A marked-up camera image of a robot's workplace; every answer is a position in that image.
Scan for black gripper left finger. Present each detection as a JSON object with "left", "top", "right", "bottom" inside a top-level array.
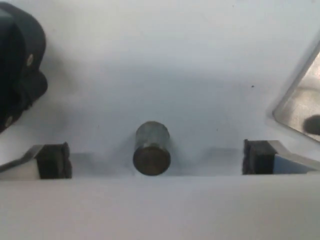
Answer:
[{"left": 0, "top": 141, "right": 74, "bottom": 181}]

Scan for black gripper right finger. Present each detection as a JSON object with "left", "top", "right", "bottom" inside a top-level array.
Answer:
[{"left": 242, "top": 138, "right": 320, "bottom": 176}]

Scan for thick metal round peg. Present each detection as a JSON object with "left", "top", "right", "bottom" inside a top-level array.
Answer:
[{"left": 132, "top": 120, "right": 172, "bottom": 177}]

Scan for black D-SUB plug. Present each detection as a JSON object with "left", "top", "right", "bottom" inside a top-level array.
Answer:
[{"left": 0, "top": 0, "right": 49, "bottom": 135}]

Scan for white task board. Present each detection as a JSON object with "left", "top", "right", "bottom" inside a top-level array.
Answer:
[{"left": 0, "top": 0, "right": 320, "bottom": 181}]

